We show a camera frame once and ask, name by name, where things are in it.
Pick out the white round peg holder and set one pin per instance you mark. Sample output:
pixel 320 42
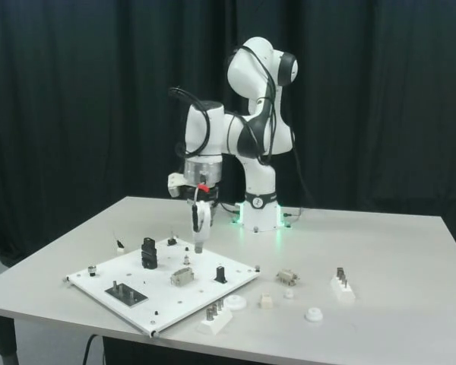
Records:
pixel 216 325

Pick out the black D-SUB plug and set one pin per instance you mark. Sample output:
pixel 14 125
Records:
pixel 149 258

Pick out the cream square holder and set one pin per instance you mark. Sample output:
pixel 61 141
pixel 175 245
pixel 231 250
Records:
pixel 266 300

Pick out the white task board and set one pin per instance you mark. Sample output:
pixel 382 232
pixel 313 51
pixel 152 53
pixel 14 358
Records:
pixel 197 292

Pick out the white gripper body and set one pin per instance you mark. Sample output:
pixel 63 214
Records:
pixel 204 220

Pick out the black curtain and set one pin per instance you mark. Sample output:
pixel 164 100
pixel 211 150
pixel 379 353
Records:
pixel 61 76

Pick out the metal BNC plug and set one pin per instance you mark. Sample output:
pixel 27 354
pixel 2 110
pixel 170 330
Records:
pixel 186 260

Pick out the metal round peg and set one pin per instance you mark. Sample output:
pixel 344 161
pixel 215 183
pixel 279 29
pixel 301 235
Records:
pixel 207 315
pixel 220 305
pixel 214 310

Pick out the white square peg holder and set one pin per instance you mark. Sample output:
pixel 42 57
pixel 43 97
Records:
pixel 342 292

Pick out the round metal bolt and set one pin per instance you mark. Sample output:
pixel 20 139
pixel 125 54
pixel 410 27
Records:
pixel 92 270

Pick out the metal square peg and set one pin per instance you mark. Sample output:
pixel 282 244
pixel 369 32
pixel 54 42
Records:
pixel 343 280
pixel 339 273

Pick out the beige waterproof plug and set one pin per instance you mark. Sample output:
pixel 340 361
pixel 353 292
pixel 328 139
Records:
pixel 287 277

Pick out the white large gear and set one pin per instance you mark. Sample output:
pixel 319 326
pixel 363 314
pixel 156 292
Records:
pixel 236 302

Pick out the white medium gear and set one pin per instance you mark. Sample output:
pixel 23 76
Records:
pixel 314 314

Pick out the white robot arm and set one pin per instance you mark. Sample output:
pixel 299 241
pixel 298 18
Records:
pixel 251 57

